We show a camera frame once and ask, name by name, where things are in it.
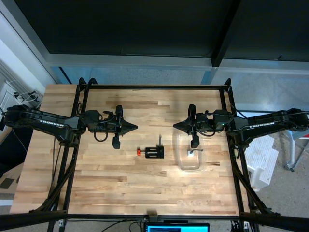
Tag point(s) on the small white block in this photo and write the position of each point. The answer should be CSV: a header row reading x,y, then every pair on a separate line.
x,y
190,155

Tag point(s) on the black vise with orange knob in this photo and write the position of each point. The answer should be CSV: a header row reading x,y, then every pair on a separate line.
x,y
154,152

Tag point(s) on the laptop screen with blue edge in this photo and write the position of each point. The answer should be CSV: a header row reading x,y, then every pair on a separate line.
x,y
176,228

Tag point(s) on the brown cardboard box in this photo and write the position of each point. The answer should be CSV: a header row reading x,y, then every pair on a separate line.
x,y
12,174

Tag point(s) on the grey metal table leg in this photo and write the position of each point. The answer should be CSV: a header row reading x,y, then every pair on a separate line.
x,y
292,154

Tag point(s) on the black aluminium table frame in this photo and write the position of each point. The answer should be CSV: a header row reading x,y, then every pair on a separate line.
x,y
154,87

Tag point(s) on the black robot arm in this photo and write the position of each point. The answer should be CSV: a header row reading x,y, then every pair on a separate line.
x,y
55,123
260,125

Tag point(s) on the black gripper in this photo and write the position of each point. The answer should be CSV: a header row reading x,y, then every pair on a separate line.
x,y
202,123
118,125

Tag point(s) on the clear plastic tub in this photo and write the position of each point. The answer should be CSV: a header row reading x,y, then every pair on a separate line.
x,y
193,166

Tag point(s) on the small black table-level camera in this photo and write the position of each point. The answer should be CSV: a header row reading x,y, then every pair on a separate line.
x,y
152,217

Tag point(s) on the red panel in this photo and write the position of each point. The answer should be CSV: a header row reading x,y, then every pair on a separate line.
x,y
304,137

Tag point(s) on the black wall post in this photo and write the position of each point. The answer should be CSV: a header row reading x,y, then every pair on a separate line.
x,y
224,36

